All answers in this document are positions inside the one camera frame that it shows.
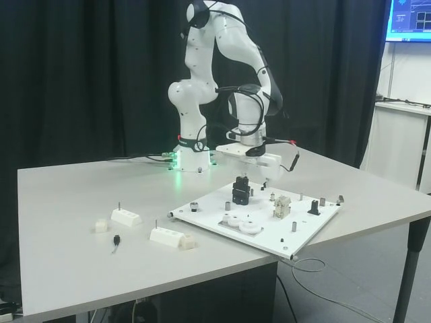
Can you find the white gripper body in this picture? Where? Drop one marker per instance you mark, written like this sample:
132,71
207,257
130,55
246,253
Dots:
269,165

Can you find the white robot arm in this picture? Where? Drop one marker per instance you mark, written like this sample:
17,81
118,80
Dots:
198,67

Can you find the thick dark metal round peg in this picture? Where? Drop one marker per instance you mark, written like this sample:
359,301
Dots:
294,226
228,205

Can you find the white square-hole peg holder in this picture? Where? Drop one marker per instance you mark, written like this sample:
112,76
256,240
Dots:
165,238

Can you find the white round-hole peg holder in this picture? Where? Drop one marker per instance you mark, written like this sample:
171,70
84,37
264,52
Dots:
126,218

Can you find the black D-SUB plug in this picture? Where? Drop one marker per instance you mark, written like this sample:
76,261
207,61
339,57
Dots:
241,193

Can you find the white large gear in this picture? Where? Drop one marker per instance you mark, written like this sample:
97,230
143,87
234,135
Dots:
250,227

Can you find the white medium gear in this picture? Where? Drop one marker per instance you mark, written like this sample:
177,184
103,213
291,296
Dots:
232,222

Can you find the white task board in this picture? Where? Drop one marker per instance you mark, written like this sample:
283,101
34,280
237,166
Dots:
256,235

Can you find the metal BNC plug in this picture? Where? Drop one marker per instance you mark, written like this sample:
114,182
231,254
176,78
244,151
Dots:
194,206

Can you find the small cream plug holder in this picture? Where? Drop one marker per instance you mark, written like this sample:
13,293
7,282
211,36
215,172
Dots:
102,225
188,243

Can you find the white cabinet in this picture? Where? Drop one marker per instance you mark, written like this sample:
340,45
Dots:
397,144

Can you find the grey table leg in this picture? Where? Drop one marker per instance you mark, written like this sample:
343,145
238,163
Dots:
409,269

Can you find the black curtain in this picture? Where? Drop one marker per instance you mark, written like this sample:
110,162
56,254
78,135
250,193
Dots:
84,77

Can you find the blue screen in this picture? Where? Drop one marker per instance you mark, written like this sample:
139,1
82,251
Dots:
409,20

